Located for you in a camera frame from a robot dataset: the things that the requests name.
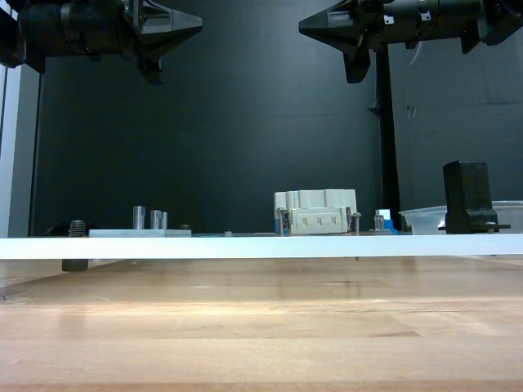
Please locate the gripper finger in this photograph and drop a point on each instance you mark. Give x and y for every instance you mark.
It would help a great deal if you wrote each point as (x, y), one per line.
(337, 43)
(180, 22)
(167, 41)
(323, 23)

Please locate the thick silver metal bar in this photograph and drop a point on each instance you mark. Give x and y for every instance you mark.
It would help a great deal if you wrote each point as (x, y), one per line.
(139, 218)

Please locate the medium silver metal bar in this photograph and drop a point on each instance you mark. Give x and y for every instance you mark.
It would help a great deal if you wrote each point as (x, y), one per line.
(155, 220)

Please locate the thin silver metal bar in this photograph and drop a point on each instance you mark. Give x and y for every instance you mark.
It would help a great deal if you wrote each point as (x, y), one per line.
(164, 221)

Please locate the grey metal bar plate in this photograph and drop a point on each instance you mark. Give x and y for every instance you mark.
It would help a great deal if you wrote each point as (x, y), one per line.
(122, 232)

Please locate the white taskboard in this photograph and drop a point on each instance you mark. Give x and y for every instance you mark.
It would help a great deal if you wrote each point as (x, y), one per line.
(245, 247)

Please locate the blue and white socket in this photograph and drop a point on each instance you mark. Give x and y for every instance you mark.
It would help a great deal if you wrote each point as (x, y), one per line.
(388, 214)

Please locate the beige connector housing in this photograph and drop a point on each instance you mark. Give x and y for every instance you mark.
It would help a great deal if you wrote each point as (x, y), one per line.
(314, 220)

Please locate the silver connector screw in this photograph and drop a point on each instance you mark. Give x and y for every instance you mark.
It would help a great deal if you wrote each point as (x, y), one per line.
(354, 222)

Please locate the small metal connector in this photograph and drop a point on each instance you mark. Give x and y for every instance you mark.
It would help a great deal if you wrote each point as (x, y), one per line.
(377, 224)

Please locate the black block holder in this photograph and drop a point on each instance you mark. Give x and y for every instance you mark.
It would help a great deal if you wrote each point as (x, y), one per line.
(466, 196)

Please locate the clear plastic tub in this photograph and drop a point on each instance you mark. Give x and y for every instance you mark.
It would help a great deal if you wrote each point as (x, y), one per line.
(421, 222)

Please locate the black board screw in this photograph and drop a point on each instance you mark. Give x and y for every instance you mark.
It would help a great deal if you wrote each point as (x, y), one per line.
(76, 228)

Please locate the black partition post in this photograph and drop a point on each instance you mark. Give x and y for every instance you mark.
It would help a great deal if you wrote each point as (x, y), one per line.
(386, 163)

